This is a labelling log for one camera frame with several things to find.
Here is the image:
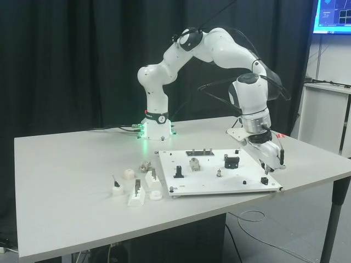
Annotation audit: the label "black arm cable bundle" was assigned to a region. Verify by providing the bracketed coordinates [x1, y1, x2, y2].
[171, 0, 292, 130]

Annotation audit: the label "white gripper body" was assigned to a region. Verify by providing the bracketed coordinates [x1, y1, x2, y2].
[242, 140, 287, 170]

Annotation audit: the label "black floor cable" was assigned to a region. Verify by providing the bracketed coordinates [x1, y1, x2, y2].
[225, 224, 249, 263]

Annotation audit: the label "black curtains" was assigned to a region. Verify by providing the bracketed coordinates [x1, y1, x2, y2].
[0, 0, 316, 249]

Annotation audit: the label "dark grey table leg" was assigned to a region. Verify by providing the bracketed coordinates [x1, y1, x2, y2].
[320, 180, 346, 263]

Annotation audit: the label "large white peg holder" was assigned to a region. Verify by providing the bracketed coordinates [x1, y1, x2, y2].
[127, 188, 146, 207]

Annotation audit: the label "white task board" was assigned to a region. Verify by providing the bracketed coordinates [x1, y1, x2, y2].
[155, 147, 286, 198]

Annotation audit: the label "thin black cable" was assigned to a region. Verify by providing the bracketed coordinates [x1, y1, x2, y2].
[304, 77, 351, 89]

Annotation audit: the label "small white peg holder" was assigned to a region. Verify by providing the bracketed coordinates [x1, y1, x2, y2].
[146, 174, 160, 188]

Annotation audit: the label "grey floor cable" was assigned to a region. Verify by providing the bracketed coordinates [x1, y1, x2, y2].
[237, 210, 324, 263]

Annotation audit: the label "white flat mounting plate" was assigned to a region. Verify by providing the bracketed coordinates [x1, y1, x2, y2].
[225, 127, 248, 142]

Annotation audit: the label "black base cables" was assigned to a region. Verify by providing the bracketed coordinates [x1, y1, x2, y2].
[93, 124, 144, 134]

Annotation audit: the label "blue monitor screen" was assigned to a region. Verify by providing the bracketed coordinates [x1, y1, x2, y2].
[312, 0, 351, 35]

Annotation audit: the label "white cabinet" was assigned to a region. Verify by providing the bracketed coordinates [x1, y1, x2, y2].
[290, 82, 351, 159]

